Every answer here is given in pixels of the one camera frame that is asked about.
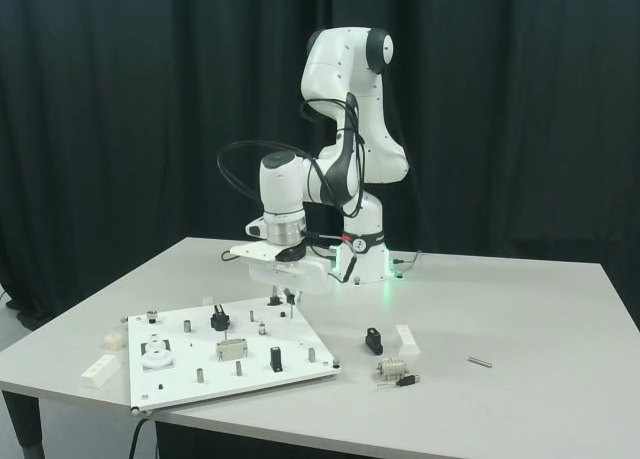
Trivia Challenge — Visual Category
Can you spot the black waterproof plug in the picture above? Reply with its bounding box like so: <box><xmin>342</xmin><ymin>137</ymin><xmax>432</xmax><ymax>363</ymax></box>
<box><xmin>208</xmin><ymin>303</ymin><xmax>232</xmax><ymax>333</ymax></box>

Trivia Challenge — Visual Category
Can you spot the black looping arm cable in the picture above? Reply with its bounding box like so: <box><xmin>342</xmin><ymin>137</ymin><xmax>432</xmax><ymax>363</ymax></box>
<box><xmin>217</xmin><ymin>139</ymin><xmax>331</xmax><ymax>206</ymax></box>

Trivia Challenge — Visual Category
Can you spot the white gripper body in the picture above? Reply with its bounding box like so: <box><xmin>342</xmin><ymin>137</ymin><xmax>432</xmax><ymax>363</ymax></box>
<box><xmin>239</xmin><ymin>256</ymin><xmax>335</xmax><ymax>296</ymax></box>

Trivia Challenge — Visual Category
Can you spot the black base cable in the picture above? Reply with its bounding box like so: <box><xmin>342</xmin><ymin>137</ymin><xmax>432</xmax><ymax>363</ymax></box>
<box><xmin>390</xmin><ymin>250</ymin><xmax>424</xmax><ymax>276</ymax></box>

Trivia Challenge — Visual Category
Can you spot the white large gear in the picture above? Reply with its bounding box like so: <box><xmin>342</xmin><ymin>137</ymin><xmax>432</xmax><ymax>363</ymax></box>
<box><xmin>142</xmin><ymin>349</ymin><xmax>175</xmax><ymax>371</ymax></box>

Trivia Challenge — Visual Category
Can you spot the black cable under table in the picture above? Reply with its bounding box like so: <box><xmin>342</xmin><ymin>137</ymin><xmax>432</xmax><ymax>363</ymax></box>
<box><xmin>129</xmin><ymin>408</ymin><xmax>152</xmax><ymax>459</ymax></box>

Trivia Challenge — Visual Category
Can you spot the dark table leg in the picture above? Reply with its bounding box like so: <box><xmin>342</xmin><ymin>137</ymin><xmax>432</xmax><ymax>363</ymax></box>
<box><xmin>0</xmin><ymin>388</ymin><xmax>42</xmax><ymax>459</ymax></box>

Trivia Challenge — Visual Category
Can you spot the long white peg holder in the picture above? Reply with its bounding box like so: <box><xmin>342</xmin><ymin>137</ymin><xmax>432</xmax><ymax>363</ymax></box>
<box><xmin>81</xmin><ymin>355</ymin><xmax>127</xmax><ymax>388</ymax></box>

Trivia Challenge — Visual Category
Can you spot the beige D-SUB plug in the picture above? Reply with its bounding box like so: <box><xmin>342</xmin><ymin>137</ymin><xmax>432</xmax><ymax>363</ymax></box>
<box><xmin>374</xmin><ymin>358</ymin><xmax>404</xmax><ymax>383</ymax></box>

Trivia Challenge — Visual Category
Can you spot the white block holder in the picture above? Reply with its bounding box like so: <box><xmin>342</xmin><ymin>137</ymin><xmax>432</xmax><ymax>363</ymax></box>
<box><xmin>394</xmin><ymin>323</ymin><xmax>422</xmax><ymax>356</ymax></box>

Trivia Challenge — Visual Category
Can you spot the black Ethernet plug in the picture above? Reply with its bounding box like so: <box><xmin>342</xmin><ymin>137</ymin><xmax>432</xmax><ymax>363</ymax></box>
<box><xmin>363</xmin><ymin>326</ymin><xmax>385</xmax><ymax>355</ymax></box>

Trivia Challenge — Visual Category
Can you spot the black curtain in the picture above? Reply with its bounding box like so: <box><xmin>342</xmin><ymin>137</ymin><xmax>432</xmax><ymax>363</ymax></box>
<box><xmin>0</xmin><ymin>0</ymin><xmax>640</xmax><ymax>330</ymax></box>

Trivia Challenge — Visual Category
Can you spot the white task board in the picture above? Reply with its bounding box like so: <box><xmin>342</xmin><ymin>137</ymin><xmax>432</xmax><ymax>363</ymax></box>
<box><xmin>121</xmin><ymin>292</ymin><xmax>342</xmax><ymax>416</ymax></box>

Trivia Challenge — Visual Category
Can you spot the black USB plug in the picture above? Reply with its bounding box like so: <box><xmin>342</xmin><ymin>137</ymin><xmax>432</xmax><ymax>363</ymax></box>
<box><xmin>376</xmin><ymin>374</ymin><xmax>422</xmax><ymax>391</ymax></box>

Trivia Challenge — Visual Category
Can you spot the thin black rod red tag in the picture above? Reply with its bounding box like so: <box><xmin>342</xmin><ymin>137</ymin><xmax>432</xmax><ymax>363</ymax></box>
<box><xmin>302</xmin><ymin>230</ymin><xmax>358</xmax><ymax>283</ymax></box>

